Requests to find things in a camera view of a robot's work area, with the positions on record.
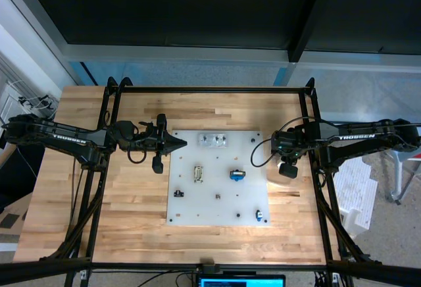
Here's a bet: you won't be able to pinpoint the white foam packing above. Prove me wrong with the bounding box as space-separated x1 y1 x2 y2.
332 157 379 240

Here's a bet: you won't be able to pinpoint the black table level camera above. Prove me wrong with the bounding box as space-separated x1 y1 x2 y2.
196 257 221 274

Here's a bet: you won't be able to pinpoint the brown cardboard box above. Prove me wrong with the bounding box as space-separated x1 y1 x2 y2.
0 193 34 235

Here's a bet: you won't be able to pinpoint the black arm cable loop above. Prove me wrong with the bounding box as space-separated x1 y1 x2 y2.
126 147 148 165

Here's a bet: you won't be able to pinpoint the beige connector housing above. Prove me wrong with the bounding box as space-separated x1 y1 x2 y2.
192 165 205 184

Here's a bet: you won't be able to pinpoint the black room column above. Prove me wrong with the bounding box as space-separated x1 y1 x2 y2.
288 0 330 63

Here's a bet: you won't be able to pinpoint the blue and black connector mount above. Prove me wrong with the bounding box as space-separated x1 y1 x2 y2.
229 168 247 182

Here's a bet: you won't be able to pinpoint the clear block with metal pins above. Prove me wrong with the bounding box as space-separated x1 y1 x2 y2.
197 132 228 148

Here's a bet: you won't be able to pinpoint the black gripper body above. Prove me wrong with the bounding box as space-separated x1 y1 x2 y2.
278 155 299 178
141 113 166 174

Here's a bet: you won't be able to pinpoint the black aluminium frame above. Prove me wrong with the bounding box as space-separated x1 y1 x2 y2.
0 76 421 287

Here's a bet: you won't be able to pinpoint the grey metal chair base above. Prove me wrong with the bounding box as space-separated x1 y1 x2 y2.
384 148 421 206

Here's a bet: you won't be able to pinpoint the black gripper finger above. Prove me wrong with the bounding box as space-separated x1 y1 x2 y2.
164 143 188 155
164 131 188 144

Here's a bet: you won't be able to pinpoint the tangled cords bundle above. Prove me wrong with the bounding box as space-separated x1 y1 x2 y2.
16 94 59 115

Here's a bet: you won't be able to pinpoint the laptop screen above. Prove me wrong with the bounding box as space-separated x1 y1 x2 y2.
196 273 286 287

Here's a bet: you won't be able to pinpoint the white task board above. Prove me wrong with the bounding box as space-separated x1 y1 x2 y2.
166 130 272 227

